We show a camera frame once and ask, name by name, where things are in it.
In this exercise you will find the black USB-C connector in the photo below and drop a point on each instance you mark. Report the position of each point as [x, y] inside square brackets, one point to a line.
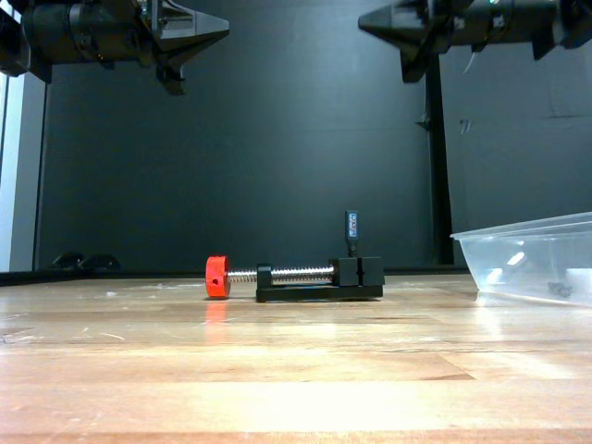
[560, 289]

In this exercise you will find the black vise with red knob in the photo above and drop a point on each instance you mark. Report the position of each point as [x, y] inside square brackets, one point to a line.
[361, 277]

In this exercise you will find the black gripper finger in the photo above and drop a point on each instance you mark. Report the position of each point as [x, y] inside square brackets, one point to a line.
[210, 23]
[410, 65]
[402, 20]
[173, 76]

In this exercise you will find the clear plastic tub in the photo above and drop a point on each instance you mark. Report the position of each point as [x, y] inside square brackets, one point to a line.
[532, 259]

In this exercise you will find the black USB adapter with label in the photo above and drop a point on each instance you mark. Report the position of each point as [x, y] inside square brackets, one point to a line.
[351, 229]

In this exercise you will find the black aluminium frame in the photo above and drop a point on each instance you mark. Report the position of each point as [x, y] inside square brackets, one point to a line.
[439, 185]

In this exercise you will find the black frame corner bracket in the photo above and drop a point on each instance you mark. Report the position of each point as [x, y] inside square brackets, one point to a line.
[101, 262]
[68, 260]

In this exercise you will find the white zip tie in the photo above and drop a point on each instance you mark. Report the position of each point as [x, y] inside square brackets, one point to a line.
[471, 62]

